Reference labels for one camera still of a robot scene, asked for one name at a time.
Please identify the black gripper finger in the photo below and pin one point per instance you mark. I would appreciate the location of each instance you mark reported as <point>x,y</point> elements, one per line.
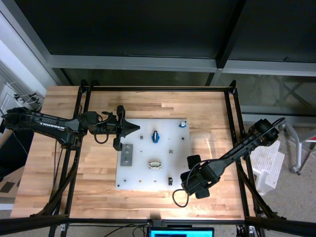
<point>185,185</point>
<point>129,130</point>
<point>185,176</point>
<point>129,125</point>

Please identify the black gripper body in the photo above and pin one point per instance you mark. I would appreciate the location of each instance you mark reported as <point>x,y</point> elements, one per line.
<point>196,181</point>
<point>119,128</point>

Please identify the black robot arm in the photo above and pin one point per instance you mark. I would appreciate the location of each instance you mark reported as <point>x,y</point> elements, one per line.
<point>49,124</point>
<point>237,150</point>

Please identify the white taskboard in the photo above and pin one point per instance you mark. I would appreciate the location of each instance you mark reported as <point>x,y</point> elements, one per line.
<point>143,172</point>

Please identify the grey metal plate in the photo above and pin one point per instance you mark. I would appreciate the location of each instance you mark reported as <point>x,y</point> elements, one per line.
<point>123,155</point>

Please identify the silver black plug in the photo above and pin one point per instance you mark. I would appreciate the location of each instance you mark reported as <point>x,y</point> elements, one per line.
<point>155,135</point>

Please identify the beige connector housing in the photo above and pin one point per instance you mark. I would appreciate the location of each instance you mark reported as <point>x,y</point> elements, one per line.
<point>155,165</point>

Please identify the clear plastic tub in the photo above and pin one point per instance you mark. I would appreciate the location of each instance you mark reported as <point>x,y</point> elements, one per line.
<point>205,145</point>

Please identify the laptop with blue screen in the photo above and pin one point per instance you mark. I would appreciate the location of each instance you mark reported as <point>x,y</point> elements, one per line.
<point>181,233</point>

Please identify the small blue white connector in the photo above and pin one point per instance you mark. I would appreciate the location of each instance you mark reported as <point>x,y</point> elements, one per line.
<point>182,124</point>

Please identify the chair with silver legs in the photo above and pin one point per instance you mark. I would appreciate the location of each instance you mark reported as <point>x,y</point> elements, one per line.
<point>297,153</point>

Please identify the black box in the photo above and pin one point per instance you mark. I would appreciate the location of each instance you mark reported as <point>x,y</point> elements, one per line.
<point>12,153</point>

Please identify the cardboard box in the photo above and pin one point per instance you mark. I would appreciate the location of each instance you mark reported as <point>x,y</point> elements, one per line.
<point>12,177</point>

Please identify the black upright bracket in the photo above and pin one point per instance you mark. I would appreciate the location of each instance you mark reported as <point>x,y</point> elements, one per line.
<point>170,181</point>

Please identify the blue connector mount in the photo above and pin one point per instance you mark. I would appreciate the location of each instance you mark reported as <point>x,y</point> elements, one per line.
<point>152,140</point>

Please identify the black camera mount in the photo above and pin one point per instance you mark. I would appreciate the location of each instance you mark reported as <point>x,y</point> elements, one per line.
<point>156,221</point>

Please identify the black metal frame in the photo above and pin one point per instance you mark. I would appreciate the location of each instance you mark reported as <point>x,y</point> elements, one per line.
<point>158,88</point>

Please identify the grey metal partition frame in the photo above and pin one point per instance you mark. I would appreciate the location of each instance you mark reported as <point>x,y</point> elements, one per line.
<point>133,63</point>

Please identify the black upright post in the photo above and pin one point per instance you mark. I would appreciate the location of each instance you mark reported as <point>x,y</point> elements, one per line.
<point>227,42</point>

